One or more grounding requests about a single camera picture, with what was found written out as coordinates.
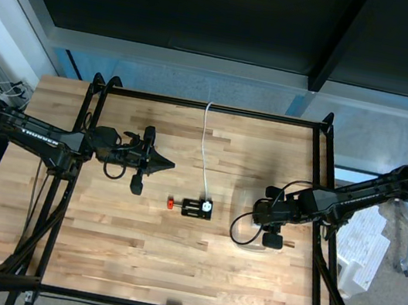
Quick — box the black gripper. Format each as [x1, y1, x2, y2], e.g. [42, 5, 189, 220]
[117, 122, 182, 201]
[257, 185, 303, 252]

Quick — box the clear plastic tub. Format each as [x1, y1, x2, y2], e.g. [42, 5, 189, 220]
[225, 187, 287, 258]

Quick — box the black clamp with red knob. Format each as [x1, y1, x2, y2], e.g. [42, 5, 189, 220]
[165, 193, 216, 222]

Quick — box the white step stool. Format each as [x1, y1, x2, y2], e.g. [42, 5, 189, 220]
[325, 212, 396, 305]

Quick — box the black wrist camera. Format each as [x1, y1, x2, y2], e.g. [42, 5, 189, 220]
[250, 196, 279, 227]

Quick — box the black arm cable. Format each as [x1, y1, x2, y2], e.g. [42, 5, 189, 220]
[226, 169, 304, 254]
[100, 127, 141, 184]

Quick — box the white socket cable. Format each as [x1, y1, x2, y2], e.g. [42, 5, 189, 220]
[190, 100, 226, 201]

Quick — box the black metal frame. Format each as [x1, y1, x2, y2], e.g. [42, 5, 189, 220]
[0, 55, 408, 305]

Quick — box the white and black cords bundle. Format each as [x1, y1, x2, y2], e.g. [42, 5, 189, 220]
[0, 61, 33, 100]

